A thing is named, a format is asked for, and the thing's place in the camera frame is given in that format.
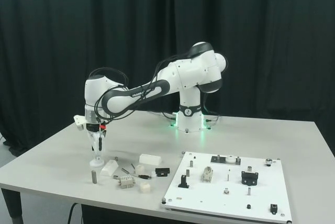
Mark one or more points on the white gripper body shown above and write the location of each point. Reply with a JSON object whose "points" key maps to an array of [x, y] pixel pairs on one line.
{"points": [[94, 140]]}

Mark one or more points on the white medium gear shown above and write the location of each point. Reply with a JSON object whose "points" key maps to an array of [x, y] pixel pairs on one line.
{"points": [[230, 159]]}

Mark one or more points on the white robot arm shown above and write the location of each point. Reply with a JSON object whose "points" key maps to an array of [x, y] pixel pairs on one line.
{"points": [[188, 74]]}

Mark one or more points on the white large gear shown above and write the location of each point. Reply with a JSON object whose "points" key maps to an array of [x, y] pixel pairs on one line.
{"points": [[95, 163]]}

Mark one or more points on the thin black rod red tag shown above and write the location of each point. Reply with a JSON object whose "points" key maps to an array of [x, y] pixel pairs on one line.
{"points": [[100, 143]]}

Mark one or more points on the small metal bolt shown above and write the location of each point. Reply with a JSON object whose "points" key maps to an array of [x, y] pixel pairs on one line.
{"points": [[116, 158]]}

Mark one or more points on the long white peg holder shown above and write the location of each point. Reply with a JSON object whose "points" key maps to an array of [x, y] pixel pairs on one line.
{"points": [[109, 168], [150, 159]]}

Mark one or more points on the metal square peg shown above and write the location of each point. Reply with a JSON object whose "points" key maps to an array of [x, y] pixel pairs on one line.
{"points": [[94, 177]]}

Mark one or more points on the metal round peg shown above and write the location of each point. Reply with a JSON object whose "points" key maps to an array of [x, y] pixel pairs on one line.
{"points": [[125, 170]]}

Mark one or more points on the short thin metal peg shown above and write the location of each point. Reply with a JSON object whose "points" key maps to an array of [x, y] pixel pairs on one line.
{"points": [[133, 166]]}

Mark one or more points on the beige multi-pin plug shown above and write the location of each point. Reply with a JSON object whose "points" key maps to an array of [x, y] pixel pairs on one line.
{"points": [[125, 182]]}

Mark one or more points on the small white holder block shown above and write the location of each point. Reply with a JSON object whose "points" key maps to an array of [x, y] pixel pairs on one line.
{"points": [[145, 186], [140, 169]]}

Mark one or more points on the black USB plug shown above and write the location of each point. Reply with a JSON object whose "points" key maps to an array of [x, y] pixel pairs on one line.
{"points": [[144, 177]]}

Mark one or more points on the small white plug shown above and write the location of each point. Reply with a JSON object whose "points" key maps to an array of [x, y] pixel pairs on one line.
{"points": [[153, 174]]}

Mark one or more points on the black D-SUB plug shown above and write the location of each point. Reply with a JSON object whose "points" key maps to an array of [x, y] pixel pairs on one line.
{"points": [[162, 172]]}

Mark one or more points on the black table leg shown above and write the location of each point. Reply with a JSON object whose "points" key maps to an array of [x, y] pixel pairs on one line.
{"points": [[11, 205]]}

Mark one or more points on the black curtain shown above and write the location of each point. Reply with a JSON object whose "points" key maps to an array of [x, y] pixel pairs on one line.
{"points": [[78, 25]]}

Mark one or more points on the white task board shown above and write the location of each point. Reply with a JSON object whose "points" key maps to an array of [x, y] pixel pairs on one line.
{"points": [[209, 197]]}

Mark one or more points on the metal BNC plug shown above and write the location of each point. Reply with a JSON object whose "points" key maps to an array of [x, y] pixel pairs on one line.
{"points": [[226, 190]]}

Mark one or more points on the metal waterproof plug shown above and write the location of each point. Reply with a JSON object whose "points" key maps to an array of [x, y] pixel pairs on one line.
{"points": [[268, 161]]}

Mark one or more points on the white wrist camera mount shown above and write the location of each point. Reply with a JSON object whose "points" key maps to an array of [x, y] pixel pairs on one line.
{"points": [[79, 121]]}

